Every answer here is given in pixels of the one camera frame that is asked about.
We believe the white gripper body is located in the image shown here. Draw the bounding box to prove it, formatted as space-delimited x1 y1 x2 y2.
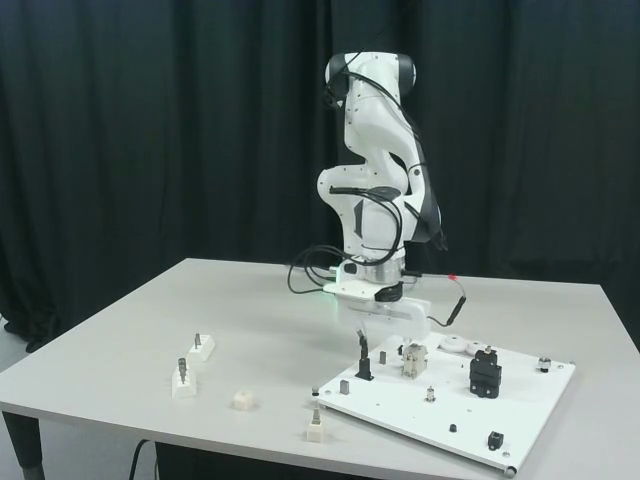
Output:
335 293 432 337

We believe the white square peg holder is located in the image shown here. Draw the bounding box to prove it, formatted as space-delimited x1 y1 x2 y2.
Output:
181 337 218 363

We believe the white round peg holder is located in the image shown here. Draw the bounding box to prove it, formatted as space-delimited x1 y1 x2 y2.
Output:
171 368 200 400

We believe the black upright plug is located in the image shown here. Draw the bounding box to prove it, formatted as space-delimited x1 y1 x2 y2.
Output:
355 344 375 382

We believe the white task board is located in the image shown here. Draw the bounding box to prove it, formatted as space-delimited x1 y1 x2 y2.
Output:
309 342 577 474

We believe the black D-SUB plug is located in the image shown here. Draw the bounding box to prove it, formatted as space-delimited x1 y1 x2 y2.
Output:
468 347 503 401

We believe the small white block holder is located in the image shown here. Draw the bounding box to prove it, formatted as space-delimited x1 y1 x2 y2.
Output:
230 387 259 412

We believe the black curtain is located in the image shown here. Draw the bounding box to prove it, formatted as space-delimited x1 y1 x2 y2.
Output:
0 0 640 354

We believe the dark table leg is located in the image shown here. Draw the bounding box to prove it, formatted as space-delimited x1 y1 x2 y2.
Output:
2 410 41 480

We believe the thin black rod on wire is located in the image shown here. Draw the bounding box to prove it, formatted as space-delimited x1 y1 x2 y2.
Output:
402 270 469 329

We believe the black looping cable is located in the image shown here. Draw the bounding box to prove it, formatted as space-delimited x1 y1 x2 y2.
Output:
298 259 335 281
286 245 346 296

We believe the thick black cable sleeve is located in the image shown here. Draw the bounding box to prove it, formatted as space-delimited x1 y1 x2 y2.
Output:
407 144 448 251

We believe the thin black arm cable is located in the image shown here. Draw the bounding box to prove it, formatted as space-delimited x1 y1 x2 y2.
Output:
322 29 424 251

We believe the black floor cable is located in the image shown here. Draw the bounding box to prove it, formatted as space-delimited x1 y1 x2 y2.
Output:
130 438 154 480

